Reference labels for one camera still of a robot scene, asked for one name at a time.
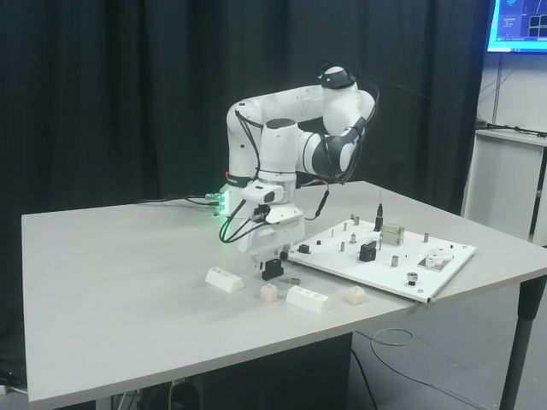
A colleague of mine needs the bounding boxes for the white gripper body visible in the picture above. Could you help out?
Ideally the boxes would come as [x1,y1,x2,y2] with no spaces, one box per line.
[237,218,306,258]

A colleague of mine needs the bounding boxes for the black D-SUB plug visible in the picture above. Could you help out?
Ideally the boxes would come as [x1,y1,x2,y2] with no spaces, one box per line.
[262,258,285,282]
[357,239,378,262]

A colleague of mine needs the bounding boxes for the long white peg holder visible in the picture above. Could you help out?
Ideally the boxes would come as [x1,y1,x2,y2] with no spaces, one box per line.
[285,285,333,314]
[204,266,247,294]

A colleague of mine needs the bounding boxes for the white task board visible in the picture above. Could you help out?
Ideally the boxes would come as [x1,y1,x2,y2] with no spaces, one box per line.
[276,218,476,305]

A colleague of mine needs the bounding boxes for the beige metal connector housing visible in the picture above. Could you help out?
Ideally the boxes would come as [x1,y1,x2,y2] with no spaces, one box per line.
[380,225,405,249]

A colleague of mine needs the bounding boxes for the black curtain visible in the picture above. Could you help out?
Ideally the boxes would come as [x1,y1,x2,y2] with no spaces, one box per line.
[0,0,491,385]

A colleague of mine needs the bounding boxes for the white cabinet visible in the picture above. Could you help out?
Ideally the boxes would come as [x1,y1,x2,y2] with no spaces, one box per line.
[462,126,547,248]

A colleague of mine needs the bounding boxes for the dark metal table leg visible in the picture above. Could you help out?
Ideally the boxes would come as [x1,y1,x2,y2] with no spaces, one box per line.
[500,272,540,410]

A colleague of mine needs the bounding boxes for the blue screen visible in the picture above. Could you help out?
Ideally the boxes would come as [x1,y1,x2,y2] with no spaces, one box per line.
[485,0,547,55]

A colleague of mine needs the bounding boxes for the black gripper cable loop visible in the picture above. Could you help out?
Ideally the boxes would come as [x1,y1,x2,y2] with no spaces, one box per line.
[219,200,262,243]

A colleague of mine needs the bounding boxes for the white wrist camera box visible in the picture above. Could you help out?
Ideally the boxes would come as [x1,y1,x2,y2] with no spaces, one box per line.
[242,180,285,204]

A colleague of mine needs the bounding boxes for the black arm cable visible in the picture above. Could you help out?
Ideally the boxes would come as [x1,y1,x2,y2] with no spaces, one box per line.
[233,108,264,180]
[324,79,382,187]

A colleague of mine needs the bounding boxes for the black base cables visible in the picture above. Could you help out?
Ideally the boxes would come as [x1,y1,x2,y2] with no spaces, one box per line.
[143,192,223,207]

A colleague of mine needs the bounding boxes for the grey floor cable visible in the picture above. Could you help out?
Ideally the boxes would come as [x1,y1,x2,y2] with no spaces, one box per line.
[370,327,503,402]

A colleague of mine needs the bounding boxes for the black floor cable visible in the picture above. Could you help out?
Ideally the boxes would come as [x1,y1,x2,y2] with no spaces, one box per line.
[350,349,377,410]

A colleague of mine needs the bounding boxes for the black cable on cabinet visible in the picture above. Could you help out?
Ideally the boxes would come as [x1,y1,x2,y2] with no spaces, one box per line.
[474,120,547,138]

